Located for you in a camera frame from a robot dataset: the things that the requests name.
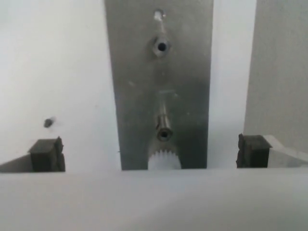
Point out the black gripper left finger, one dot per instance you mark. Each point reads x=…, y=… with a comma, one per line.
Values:
x=45, y=156

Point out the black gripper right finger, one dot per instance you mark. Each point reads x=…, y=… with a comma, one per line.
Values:
x=255, y=154

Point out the white small gear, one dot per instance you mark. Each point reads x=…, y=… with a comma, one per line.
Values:
x=163, y=162

